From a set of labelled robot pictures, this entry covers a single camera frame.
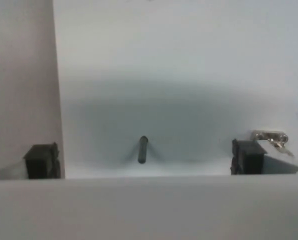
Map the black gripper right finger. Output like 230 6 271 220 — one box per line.
230 138 298 176

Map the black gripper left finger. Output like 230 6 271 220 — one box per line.
0 141 62 180

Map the thin metal round peg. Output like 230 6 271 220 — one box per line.
137 135 149 165

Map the metal BNC plug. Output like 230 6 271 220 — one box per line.
268 136 295 158

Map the white task board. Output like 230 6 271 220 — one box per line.
52 0 298 180

